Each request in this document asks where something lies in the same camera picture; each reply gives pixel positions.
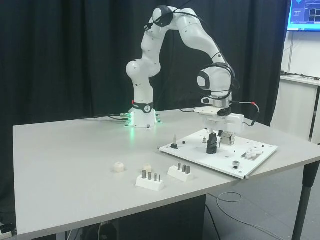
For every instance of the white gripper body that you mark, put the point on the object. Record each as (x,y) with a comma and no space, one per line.
(235,122)

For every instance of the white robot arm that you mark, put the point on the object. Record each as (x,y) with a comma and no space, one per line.
(147,55)

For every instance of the large metal square peg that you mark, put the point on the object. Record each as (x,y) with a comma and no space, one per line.
(188,170)

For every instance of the medium metal square peg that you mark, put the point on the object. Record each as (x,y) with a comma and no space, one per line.
(184,168)

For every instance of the small metal square peg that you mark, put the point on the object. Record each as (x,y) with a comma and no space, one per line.
(179,166)

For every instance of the white square peg holder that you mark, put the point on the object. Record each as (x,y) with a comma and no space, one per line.
(178,175)

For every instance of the small metal round peg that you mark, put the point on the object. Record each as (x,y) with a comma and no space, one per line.
(155,177)

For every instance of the medium metal round peg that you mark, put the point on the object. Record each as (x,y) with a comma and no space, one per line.
(150,176)

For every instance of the large metal round peg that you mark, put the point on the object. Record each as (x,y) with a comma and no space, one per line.
(144,174)

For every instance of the white round peg holder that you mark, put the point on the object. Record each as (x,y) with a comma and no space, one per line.
(147,184)

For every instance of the metal BNC plug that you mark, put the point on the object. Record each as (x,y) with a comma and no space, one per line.
(204,140)

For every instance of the flat white mounting plate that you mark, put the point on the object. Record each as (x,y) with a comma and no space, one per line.
(206,111)

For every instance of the white task board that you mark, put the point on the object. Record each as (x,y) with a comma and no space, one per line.
(200,160)

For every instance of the metal bolt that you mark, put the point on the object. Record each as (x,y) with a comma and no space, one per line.
(236,164)

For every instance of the white small gear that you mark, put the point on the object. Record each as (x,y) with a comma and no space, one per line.
(248,156)

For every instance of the white medium gear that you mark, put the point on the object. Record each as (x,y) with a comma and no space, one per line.
(253,153)

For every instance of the white large gear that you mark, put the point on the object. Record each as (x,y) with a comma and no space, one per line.
(259,151)

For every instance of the small black plug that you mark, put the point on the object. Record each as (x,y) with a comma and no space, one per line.
(174,145)

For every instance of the white cabinet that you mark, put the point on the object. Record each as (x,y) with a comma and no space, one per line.
(295,107)

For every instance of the small white cube holder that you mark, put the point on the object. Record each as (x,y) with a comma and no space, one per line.
(147,167)
(118,167)

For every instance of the black table leg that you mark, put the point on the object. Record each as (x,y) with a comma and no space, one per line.
(303,200)

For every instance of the blue screen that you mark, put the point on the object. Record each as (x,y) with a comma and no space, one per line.
(305,15)

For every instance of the black curtain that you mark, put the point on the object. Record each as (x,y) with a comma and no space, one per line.
(75,50)

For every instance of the small white camera box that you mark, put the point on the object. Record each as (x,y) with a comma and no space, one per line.
(206,100)

